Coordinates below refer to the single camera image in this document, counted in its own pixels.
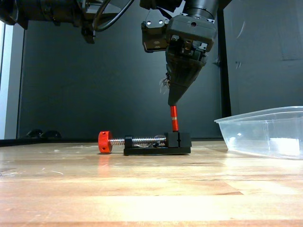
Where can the black clamp hub red knob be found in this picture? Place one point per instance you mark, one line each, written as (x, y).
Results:
(154, 151)

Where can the black aluminium table frame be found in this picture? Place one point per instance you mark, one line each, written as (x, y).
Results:
(225, 94)

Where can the red rca socket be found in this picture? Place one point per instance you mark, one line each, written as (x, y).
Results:
(175, 124)

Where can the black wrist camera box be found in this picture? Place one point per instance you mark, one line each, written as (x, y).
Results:
(154, 35)

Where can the black curved frame bracket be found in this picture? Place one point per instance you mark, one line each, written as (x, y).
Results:
(50, 134)

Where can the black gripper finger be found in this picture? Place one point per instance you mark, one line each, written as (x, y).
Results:
(184, 75)
(111, 9)

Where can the clear plastic tub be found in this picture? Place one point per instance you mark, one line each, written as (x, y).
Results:
(248, 134)

